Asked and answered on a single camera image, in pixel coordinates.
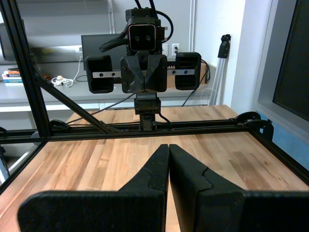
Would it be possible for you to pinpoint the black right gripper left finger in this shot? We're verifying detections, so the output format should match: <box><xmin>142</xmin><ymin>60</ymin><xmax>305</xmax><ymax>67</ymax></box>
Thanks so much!
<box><xmin>17</xmin><ymin>144</ymin><xmax>170</xmax><ymax>232</ymax></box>

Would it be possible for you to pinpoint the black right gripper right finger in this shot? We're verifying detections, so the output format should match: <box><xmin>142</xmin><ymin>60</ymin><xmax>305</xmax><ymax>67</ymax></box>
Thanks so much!
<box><xmin>169</xmin><ymin>144</ymin><xmax>309</xmax><ymax>232</ymax></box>

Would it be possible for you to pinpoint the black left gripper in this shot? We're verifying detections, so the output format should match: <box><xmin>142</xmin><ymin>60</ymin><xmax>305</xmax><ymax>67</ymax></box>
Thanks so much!
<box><xmin>84</xmin><ymin>52</ymin><xmax>202</xmax><ymax>94</ymax></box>

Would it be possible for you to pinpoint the dark computer monitor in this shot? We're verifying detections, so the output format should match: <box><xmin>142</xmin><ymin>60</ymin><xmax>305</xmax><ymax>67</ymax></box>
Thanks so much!
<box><xmin>81</xmin><ymin>33</ymin><xmax>130</xmax><ymax>71</ymax></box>

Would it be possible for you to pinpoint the grey desk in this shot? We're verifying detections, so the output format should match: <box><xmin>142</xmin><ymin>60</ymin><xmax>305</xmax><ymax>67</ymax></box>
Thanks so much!
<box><xmin>0</xmin><ymin>79</ymin><xmax>211</xmax><ymax>114</ymax></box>

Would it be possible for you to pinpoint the silver tripod with black head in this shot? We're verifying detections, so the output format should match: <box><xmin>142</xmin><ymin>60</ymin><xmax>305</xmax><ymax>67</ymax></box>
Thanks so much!
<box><xmin>209</xmin><ymin>34</ymin><xmax>232</xmax><ymax>106</ymax></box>

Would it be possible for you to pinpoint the stack of books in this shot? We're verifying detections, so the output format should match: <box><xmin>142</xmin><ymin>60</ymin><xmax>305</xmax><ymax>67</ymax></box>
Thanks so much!
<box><xmin>1</xmin><ymin>68</ymin><xmax>24</xmax><ymax>85</ymax></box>

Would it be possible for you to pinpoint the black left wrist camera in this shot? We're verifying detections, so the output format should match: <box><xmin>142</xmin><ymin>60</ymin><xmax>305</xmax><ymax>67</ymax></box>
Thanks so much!
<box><xmin>125</xmin><ymin>16</ymin><xmax>162</xmax><ymax>53</ymax></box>

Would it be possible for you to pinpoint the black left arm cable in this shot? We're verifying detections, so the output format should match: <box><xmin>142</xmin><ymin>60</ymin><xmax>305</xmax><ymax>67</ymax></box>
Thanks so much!
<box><xmin>98</xmin><ymin>33</ymin><xmax>128</xmax><ymax>53</ymax></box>

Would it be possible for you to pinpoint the coiled white cable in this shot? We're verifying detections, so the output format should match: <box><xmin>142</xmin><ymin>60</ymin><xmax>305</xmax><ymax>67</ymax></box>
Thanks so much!
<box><xmin>51</xmin><ymin>74</ymin><xmax>75</xmax><ymax>88</ymax></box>

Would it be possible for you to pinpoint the black table frame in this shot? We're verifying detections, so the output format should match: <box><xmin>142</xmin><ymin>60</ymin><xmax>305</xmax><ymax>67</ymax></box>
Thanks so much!
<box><xmin>0</xmin><ymin>0</ymin><xmax>309</xmax><ymax>194</ymax></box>

